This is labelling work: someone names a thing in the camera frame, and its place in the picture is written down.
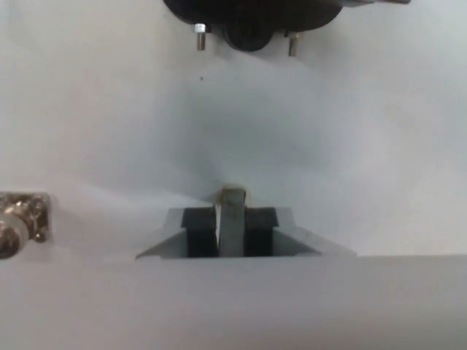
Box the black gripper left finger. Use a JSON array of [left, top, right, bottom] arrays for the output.
[[135, 206, 220, 260]]

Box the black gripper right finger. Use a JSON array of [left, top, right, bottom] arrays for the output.
[[243, 206, 358, 257]]

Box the metal square peg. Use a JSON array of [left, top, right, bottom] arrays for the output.
[[217, 185, 247, 258]]

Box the white task board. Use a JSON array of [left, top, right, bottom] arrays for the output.
[[0, 0, 467, 262]]

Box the metal BNC plug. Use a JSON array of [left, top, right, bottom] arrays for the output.
[[0, 213, 28, 260]]

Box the black D-SUB plug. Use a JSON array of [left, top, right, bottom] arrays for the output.
[[162, 0, 344, 58]]

